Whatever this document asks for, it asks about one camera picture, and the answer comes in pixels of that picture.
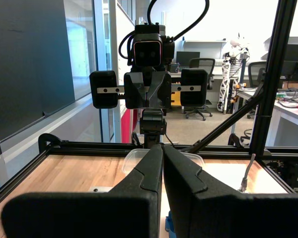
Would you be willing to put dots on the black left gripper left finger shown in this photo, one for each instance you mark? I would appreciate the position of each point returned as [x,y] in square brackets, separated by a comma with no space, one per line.
[89,215]

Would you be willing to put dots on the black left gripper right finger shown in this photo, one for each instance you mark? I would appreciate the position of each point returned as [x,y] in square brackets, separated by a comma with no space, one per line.
[226,215]

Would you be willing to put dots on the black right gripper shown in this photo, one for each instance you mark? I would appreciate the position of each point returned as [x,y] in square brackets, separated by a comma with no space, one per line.
[103,79]

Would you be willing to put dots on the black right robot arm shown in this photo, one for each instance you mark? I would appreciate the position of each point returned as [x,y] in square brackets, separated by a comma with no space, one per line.
[152,124]

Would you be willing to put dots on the white taskboard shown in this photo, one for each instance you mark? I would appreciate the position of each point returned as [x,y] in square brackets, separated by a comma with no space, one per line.
[101,189]

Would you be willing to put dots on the blue connector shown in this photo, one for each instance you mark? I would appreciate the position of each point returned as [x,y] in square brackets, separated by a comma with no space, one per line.
[169,225]

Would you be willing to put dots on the yellow cabinet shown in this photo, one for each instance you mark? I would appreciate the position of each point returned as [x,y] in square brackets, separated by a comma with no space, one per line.
[175,99]

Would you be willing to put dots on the red panel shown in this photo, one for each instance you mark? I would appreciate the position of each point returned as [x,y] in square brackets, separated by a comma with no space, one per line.
[126,126]

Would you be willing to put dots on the black office chair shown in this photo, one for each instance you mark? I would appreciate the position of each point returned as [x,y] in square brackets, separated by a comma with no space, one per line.
[202,63]
[254,72]

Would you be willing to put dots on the clear plastic tub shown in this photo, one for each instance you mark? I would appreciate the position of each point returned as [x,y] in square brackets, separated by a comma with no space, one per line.
[132,161]

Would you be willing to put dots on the white desk shelf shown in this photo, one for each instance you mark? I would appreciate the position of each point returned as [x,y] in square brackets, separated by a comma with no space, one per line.
[208,48]

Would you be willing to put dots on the white lattice figure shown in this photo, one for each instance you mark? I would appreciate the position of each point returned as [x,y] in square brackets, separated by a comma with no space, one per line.
[225,74]

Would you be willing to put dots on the white desk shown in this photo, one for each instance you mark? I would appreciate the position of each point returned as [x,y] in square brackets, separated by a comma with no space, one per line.
[288,129]

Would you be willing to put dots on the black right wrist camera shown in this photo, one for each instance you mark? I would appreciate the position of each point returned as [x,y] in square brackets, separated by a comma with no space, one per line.
[147,52]

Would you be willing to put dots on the black aluminium frame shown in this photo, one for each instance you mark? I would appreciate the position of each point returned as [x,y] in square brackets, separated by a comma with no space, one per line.
[273,74]

